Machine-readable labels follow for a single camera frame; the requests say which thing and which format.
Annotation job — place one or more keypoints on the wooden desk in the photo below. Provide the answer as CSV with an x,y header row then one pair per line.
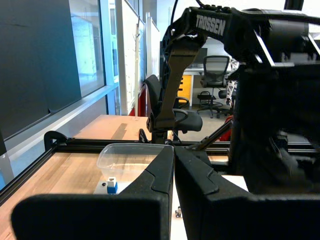
x,y
105,127

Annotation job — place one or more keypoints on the blue socket block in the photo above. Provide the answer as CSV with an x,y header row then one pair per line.
x,y
112,187

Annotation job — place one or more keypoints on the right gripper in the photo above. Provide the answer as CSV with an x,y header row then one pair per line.
x,y
275,112

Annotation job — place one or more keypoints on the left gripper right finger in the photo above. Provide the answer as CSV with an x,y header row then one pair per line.
x,y
237,217

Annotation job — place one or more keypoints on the small steel fitting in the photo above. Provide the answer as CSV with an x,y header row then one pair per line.
x,y
178,212

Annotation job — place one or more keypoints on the black frame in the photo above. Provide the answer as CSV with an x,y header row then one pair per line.
x,y
82,145

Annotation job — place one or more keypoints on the clear plastic container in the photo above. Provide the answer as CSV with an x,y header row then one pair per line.
x,y
125,160

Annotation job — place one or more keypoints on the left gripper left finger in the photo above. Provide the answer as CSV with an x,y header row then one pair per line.
x,y
100,217

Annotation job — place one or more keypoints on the yellow cabinet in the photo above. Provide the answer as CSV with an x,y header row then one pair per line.
x,y
186,87

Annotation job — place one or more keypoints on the black mesh office chair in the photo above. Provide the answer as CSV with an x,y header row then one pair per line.
x,y
215,77

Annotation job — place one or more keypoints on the white task board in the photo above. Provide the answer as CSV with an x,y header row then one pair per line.
x,y
175,225

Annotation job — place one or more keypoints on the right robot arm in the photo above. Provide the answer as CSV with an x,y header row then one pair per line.
x,y
212,25

